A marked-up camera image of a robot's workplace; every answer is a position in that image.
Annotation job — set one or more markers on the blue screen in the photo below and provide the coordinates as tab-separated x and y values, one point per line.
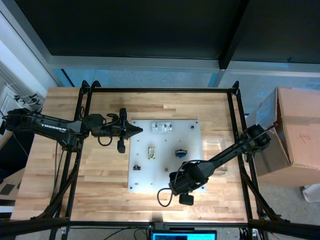
183	236

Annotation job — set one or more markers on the white task board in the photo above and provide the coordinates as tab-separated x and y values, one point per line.
150	180

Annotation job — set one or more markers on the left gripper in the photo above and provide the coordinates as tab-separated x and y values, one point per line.
123	130

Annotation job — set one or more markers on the grey peg base block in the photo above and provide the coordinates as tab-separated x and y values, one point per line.
161	130

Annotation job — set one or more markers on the clear plastic container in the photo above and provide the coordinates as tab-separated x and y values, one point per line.
212	142

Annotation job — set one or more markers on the black frame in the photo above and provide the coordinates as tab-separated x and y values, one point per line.
160	90

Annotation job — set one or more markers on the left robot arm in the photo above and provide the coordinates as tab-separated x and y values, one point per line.
50	126

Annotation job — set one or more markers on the black post fitting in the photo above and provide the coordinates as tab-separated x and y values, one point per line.
137	167

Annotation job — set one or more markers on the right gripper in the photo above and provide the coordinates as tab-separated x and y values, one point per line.
187	178

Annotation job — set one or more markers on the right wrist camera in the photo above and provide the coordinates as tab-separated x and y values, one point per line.
186	199

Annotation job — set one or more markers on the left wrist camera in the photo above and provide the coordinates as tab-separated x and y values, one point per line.
121	147

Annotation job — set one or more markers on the beige many-pin connector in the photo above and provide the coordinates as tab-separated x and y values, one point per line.
152	153

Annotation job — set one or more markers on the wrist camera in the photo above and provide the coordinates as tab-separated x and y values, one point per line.
186	199
121	147

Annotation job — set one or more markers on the blue socket block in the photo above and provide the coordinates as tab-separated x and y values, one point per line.
180	155

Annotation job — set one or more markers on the cardboard box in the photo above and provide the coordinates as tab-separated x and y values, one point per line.
295	140

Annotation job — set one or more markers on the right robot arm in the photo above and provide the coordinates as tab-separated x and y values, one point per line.
232	150

